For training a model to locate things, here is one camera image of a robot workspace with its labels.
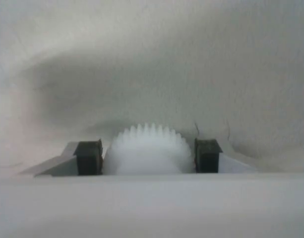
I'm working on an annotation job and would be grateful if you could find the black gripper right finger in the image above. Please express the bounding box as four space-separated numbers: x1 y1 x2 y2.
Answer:
193 137 258 174

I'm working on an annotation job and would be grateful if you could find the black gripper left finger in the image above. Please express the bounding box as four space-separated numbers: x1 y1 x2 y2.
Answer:
19 139 104 177

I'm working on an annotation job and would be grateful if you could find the white medium gear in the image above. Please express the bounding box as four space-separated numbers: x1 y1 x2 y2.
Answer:
105 122 193 176

